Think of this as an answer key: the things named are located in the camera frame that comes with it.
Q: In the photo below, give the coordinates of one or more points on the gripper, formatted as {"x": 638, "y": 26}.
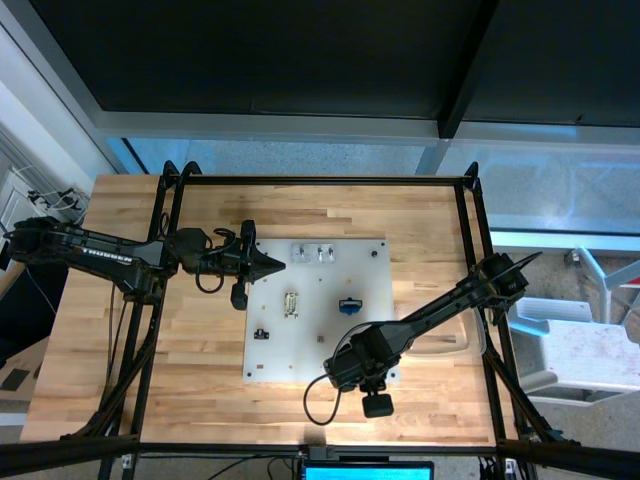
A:
{"x": 377, "y": 405}
{"x": 235, "y": 260}

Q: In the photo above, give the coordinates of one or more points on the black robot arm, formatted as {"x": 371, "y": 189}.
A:
{"x": 107, "y": 255}
{"x": 435, "y": 310}

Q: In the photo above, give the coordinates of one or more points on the beige connector housing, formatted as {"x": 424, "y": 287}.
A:
{"x": 291, "y": 305}

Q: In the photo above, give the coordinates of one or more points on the screen with blue edge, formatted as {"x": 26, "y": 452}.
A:
{"x": 365, "y": 472}

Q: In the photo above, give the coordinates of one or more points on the small black connector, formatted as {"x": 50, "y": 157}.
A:
{"x": 261, "y": 334}

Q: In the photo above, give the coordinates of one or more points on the white board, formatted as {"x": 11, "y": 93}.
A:
{"x": 300, "y": 350}

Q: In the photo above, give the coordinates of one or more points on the clear plastic tub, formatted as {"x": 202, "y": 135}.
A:
{"x": 445, "y": 342}

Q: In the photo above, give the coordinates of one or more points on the blue and black socket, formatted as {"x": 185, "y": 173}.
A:
{"x": 350, "y": 306}

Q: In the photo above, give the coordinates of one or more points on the brown cardboard box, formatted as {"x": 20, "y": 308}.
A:
{"x": 25, "y": 360}

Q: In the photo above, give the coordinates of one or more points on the black fixed camera box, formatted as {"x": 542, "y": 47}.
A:
{"x": 320, "y": 452}

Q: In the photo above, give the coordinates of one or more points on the black metal frame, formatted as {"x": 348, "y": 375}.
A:
{"x": 320, "y": 178}

